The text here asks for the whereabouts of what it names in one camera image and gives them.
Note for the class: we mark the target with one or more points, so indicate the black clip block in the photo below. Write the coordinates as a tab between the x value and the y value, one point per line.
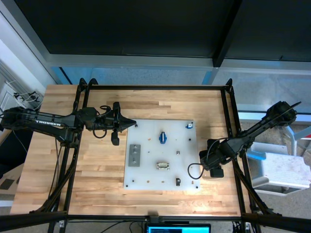
178	182

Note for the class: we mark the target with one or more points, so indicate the small blue white block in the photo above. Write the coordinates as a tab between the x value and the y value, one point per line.
188	126

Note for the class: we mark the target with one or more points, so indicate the laptop screen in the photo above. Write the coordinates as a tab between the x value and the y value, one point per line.
177	229

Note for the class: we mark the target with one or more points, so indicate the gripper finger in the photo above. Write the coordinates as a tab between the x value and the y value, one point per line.
125	126
126	121

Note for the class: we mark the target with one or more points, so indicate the white plastic board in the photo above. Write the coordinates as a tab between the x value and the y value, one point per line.
150	170

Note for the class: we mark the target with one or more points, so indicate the blue round connector socket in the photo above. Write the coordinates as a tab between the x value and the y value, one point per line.
162	139

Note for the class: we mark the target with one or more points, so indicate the grey metal plate with pegs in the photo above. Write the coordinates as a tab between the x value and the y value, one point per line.
131	155

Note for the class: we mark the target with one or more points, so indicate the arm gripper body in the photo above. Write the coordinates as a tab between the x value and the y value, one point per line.
116	136
217	173

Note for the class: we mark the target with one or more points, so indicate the small black table camera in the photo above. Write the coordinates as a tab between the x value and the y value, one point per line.
154	219

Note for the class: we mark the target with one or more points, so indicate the white step stool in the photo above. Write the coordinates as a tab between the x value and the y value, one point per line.
284	170

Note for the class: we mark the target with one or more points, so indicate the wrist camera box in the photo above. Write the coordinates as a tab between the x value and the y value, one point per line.
202	156
108	118

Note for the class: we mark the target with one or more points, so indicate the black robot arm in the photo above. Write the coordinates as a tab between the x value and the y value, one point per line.
255	129
48	122

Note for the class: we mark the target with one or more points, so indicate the clear plastic tub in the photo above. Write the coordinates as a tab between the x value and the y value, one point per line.
208	179

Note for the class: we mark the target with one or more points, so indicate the black aluminium frame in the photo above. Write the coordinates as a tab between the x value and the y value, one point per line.
155	87

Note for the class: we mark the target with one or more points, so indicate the grey HAN10E hub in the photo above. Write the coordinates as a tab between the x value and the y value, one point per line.
162	166

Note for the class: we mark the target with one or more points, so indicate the cardboard box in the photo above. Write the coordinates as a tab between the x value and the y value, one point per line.
13	172

